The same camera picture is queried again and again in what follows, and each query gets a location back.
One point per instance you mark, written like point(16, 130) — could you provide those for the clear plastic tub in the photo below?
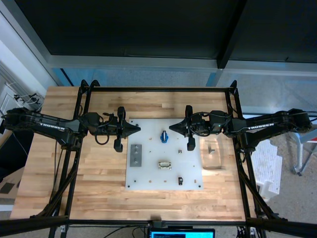
point(206, 163)

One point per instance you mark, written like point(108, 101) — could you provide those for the black aluminium frame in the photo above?
point(158, 88)

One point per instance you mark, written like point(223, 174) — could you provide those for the black clamp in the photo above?
point(180, 181)

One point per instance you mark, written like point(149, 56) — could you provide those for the laptop screen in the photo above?
point(180, 234)

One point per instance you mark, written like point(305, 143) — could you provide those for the small black camera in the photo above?
point(157, 223)

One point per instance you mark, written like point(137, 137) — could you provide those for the beige multi-pin connector housing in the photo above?
point(165, 165)

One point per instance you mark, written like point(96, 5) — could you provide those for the white taskboard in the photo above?
point(148, 163)

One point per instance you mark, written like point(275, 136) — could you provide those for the grey metal plate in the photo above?
point(132, 163)

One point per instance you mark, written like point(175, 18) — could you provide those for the grey metal stand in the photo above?
point(298, 153)

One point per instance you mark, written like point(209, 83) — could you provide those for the black wall post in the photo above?
point(230, 37)

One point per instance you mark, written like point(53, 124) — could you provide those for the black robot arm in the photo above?
point(260, 126)
point(49, 125)

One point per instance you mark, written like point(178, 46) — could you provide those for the white foam block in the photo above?
point(267, 168)

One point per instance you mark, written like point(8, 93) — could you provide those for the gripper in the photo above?
point(119, 131)
point(190, 129)

